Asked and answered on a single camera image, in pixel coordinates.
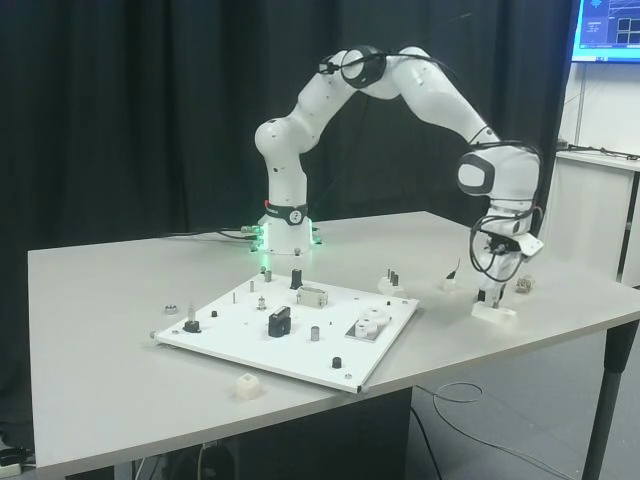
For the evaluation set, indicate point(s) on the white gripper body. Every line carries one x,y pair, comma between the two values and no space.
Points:
495,277

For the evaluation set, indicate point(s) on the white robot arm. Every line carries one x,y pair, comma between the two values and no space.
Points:
430,105

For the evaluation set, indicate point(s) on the white peg holder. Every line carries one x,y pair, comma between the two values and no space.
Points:
494,313

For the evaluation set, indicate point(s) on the beige metal connector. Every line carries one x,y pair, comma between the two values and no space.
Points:
525,285

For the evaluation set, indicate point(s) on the small white plug holder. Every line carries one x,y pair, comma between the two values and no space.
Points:
448,284

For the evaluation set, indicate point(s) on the black plug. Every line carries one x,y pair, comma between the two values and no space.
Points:
452,274

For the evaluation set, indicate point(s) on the white holder with pegs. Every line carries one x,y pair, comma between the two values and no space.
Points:
391,286

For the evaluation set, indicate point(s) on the white large gear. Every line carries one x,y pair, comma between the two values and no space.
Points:
376,315

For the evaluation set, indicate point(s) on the white cabinet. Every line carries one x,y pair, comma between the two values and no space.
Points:
595,210

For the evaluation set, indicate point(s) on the white medium gear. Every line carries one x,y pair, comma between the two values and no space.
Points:
365,328

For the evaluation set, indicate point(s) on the dark table leg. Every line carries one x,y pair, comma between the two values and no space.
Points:
607,400

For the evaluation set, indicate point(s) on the white task board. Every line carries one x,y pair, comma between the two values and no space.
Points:
280,340

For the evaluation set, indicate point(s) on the white cube holder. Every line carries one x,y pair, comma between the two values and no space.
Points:
247,387

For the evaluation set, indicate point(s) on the blue screen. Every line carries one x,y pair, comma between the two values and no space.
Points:
607,27

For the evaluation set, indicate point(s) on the black curtain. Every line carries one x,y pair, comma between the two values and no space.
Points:
150,100

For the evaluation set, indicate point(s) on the white power strip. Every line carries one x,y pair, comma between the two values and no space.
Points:
15,462

